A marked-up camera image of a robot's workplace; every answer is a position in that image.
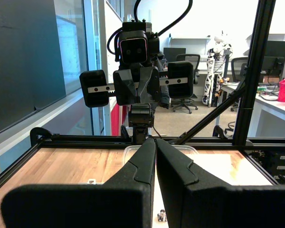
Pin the black frame rail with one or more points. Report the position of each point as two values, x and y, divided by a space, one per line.
14 168
261 166
85 140

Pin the white desk hutch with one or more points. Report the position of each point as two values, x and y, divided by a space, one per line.
192 42

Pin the clear plastic tub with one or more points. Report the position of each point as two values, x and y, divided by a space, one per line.
129 154

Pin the black office chair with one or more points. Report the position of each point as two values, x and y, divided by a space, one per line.
186 104
237 69

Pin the white lattice robot figure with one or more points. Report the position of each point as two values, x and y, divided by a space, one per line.
215 71

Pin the black frame post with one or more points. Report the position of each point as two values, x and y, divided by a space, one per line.
254 71

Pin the black computer monitor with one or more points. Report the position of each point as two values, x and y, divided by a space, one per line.
282 54
174 54

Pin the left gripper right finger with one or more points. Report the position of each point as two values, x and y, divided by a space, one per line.
228 206

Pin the red panel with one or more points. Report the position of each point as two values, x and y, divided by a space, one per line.
115 118

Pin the black frame brace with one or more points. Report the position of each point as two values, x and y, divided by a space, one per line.
211 111

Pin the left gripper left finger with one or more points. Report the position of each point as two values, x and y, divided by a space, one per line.
85 206

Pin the black corner bracket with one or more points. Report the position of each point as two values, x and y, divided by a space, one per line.
219 131
40 134

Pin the small silver fastener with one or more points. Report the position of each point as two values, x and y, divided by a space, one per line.
162 216

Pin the small white block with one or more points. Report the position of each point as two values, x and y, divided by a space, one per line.
92 182

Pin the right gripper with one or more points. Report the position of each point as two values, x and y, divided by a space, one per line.
180 71

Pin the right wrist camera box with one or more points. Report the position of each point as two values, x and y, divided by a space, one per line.
133 50

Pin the white office desk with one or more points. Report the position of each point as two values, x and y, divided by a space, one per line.
270 107

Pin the brown cardboard box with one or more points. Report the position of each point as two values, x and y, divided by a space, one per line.
270 79

